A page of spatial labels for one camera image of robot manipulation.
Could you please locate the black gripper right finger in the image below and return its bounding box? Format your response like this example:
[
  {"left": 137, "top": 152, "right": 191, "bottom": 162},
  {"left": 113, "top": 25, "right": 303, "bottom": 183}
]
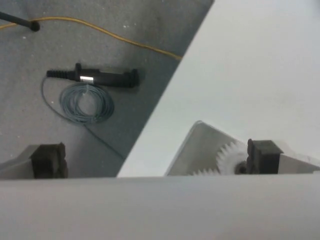
[{"left": 245, "top": 138, "right": 320, "bottom": 176}]

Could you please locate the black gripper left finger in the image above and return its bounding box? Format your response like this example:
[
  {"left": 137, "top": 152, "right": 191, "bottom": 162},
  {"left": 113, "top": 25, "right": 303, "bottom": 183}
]
[{"left": 0, "top": 142, "right": 69, "bottom": 180}]

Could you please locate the white large gear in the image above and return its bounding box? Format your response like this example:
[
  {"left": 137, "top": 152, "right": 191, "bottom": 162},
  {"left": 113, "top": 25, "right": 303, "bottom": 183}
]
[{"left": 215, "top": 141, "right": 250, "bottom": 176}]

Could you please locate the black handheld device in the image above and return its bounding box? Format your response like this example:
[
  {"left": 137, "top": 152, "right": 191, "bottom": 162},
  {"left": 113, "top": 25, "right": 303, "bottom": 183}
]
[{"left": 46, "top": 62, "right": 139, "bottom": 89}]

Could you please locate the grey coiled cable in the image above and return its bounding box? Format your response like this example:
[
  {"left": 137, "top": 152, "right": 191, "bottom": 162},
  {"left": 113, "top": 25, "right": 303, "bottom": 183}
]
[{"left": 40, "top": 74, "right": 126, "bottom": 160}]

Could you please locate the yellow cable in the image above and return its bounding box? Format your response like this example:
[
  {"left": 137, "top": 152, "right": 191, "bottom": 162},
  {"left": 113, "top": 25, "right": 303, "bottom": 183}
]
[{"left": 0, "top": 16, "right": 183, "bottom": 61}]

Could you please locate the black cable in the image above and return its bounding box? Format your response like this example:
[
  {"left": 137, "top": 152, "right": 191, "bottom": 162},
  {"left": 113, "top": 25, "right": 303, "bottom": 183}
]
[{"left": 0, "top": 10, "right": 41, "bottom": 32}]

